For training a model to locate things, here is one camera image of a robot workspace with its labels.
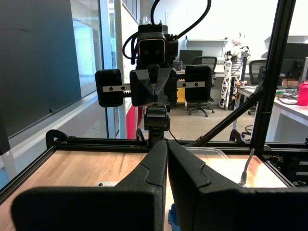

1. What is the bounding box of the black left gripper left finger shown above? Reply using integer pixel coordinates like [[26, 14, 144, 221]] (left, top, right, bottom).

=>
[[11, 140, 168, 231]]

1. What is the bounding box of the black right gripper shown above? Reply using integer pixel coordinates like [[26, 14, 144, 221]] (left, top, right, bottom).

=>
[[95, 35, 213, 108]]

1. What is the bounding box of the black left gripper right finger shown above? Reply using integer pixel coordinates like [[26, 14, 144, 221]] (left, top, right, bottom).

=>
[[168, 141, 308, 231]]

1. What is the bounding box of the silver RJ45 connector grey cable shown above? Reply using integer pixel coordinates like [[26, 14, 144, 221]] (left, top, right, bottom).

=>
[[238, 148, 256, 187]]

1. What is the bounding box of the yellow cabinet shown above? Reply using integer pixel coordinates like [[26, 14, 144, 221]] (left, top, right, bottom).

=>
[[176, 87, 186, 103]]

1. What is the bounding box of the white task board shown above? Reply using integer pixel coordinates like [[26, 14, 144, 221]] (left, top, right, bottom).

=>
[[94, 180, 119, 188]]

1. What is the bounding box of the red panel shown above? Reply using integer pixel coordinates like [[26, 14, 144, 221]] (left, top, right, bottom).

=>
[[126, 105, 143, 140]]

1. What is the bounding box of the clear plastic tub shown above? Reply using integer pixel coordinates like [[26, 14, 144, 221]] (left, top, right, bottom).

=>
[[184, 146, 293, 190]]

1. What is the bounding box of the black computer monitor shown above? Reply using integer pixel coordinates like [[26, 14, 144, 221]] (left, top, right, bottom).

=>
[[179, 50, 203, 65], [280, 42, 308, 81]]

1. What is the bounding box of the black office chair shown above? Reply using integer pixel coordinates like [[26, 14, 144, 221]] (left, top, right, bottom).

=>
[[247, 59, 267, 116], [185, 56, 218, 118]]

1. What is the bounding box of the white lattice robot figure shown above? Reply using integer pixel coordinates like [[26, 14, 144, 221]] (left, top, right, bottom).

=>
[[218, 31, 251, 112]]

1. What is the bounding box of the white desk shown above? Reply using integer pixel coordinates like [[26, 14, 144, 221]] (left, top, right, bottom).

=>
[[237, 85, 308, 143]]

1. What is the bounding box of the red bottle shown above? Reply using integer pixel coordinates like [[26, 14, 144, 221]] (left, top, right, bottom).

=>
[[297, 81, 308, 106]]

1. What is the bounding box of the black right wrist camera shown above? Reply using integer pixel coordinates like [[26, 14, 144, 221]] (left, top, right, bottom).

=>
[[138, 31, 168, 65]]

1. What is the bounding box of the blue black D-sub connector mount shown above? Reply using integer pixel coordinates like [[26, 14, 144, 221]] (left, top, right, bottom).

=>
[[167, 203, 180, 231]]

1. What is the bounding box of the black right arm cable loop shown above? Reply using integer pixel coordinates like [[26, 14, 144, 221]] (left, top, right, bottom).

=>
[[122, 0, 212, 65]]

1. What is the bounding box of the black aluminium frame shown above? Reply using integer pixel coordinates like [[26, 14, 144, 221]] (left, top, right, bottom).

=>
[[0, 0, 308, 207]]

